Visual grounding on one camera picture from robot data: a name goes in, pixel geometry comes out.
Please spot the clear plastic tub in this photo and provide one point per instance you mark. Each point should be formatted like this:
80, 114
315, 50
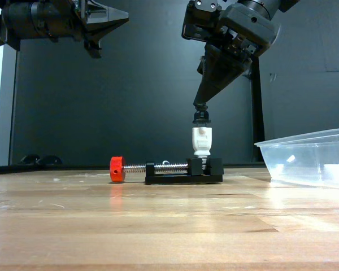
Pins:
305, 166

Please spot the black clamp with red knob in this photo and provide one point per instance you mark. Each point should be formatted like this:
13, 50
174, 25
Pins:
183, 178

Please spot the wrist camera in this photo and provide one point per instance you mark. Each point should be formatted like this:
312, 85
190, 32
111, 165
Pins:
200, 17

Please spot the black corner bracket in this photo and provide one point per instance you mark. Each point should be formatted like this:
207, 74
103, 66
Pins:
30, 159
51, 160

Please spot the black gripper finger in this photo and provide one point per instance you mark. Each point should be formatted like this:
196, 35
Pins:
104, 19
220, 70

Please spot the white power receptacle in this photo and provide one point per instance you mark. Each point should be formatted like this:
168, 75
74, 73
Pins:
202, 144

